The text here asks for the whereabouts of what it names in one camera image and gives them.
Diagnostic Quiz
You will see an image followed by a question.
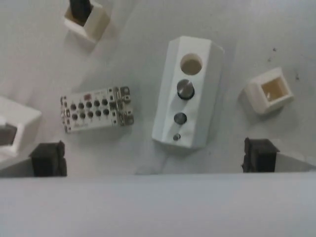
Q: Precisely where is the medium metal round peg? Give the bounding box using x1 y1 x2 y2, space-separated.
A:
173 112 188 125

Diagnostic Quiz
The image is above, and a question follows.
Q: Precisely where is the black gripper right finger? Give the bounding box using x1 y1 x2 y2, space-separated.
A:
241 137 312 174

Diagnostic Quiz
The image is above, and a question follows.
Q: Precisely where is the small white plug holder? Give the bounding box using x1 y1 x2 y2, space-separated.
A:
63 0 110 52

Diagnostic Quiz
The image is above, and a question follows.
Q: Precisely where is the white square peg holder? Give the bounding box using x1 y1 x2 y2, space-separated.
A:
0 96 42 157

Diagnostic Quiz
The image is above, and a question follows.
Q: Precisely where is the small white empty holder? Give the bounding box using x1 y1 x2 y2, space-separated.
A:
237 66 295 116

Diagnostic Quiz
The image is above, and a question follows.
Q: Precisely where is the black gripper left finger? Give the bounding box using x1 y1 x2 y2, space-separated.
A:
0 140 68 178

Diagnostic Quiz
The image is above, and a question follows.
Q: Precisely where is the large metal round peg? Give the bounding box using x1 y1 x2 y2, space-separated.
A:
176 79 197 101

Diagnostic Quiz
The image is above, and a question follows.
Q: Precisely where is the white waterproof plug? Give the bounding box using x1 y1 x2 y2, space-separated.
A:
60 85 136 134

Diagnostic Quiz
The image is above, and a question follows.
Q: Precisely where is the white round peg holder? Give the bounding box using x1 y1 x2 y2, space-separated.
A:
151 36 226 156

